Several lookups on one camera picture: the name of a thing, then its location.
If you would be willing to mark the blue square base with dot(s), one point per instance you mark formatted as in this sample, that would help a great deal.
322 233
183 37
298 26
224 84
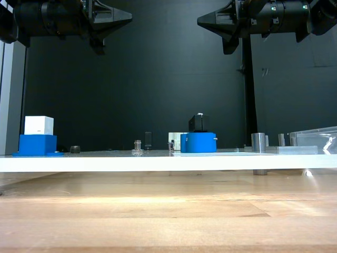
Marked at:
37 145

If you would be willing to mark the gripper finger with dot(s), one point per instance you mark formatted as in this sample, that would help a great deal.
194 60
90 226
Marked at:
101 29
224 15
108 14
227 31

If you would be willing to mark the silver 16mm metal cylinder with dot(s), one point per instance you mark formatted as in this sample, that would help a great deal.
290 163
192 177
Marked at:
257 142

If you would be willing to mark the white taskboard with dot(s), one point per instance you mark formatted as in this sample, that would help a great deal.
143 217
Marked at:
105 163

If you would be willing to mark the blue round base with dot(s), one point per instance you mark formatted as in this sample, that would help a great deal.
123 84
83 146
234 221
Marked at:
198 143

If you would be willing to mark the black block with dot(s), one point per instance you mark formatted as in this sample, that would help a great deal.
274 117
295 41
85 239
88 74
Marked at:
198 122

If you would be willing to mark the clear plastic tub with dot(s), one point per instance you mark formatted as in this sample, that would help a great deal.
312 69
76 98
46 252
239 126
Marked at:
316 137

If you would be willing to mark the grey metal pin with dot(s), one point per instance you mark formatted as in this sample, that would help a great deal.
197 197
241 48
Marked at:
266 141
293 141
281 139

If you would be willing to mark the small dark metal clamp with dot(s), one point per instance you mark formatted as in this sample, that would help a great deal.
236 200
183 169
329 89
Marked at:
170 147

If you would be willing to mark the grey pin holder block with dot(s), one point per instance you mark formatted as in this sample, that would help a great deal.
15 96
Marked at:
295 149

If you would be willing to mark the grey metal partition frame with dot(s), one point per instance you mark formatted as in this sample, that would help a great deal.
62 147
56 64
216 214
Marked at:
11 105

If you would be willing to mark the white cube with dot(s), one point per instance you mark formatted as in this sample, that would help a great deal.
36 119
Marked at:
38 125

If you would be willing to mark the beige connector housing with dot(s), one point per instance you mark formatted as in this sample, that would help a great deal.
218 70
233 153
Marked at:
174 139

